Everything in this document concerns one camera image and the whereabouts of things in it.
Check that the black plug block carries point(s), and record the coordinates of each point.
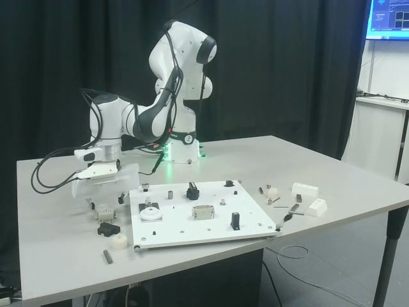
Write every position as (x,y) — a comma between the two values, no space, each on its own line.
(108,230)

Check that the small white peg holder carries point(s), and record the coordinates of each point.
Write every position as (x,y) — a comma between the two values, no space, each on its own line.
(272,193)

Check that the dark table leg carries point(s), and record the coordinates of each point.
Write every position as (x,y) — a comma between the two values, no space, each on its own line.
(393,256)

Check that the thin metal round peg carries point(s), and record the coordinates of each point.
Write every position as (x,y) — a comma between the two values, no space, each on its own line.
(281,206)

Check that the small white cube holder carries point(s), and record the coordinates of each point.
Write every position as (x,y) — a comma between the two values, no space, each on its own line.
(119,242)

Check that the metal BNC plug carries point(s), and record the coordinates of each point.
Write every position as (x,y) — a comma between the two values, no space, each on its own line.
(146,186)

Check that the blue screen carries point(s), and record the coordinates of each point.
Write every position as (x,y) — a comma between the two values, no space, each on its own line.
(388,19)

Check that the beige metal connector plug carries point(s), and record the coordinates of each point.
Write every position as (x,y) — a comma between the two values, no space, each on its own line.
(100,215)

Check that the black rod with red tag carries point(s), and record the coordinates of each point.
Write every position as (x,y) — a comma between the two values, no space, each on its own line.
(156,166)

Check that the dark metal square peg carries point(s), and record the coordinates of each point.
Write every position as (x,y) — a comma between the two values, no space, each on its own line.
(298,198)

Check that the black D-SUB plug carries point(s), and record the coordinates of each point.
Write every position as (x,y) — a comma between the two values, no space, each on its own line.
(192,192)

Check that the white power strip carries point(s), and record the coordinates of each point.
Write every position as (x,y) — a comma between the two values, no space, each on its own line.
(4,300)

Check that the white task board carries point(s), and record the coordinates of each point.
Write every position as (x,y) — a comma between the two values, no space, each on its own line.
(198,230)

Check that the white large gear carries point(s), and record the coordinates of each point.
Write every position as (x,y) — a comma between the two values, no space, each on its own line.
(150,214)

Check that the black box under table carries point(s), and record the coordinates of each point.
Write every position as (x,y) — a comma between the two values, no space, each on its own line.
(204,278)

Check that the black curtain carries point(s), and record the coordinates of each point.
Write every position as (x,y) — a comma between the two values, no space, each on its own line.
(64,64)

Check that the small metal peg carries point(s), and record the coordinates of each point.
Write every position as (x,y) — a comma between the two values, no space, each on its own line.
(261,189)

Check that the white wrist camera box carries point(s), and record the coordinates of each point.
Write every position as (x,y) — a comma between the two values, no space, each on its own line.
(85,155)

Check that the white holder block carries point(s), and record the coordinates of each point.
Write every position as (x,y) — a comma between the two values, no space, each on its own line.
(317,207)
(305,189)

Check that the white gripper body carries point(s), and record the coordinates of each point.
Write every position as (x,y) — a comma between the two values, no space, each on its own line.
(129,179)

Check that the white cabinet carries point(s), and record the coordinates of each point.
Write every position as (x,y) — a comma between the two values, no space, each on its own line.
(377,140)

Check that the black USB plug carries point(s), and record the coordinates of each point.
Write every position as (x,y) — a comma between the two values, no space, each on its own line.
(287,218)

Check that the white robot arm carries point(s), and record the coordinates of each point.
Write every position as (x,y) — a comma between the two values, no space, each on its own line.
(188,83)

